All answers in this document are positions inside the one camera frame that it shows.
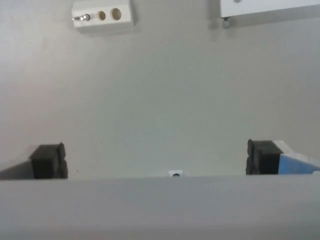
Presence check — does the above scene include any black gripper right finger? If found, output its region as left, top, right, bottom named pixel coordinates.
left=245, top=138, right=320, bottom=176

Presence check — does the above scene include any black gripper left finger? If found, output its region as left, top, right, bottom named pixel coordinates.
left=0, top=141, right=69, bottom=181

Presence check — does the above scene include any white round peg holder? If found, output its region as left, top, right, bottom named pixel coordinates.
left=71, top=0, right=137, bottom=35

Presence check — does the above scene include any white task board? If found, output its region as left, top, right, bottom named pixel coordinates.
left=219, top=0, right=320, bottom=29

